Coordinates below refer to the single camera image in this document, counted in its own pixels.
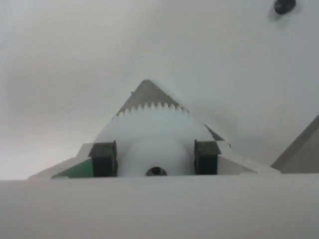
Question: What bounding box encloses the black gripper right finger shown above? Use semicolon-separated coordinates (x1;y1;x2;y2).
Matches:
194;139;258;175

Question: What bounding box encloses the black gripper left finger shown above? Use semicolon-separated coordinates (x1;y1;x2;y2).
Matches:
51;139;118;179

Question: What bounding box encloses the white large gear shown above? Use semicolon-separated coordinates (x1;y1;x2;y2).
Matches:
94;102;231;178

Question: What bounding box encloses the white task board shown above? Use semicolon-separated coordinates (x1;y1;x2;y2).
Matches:
0;0;319;180

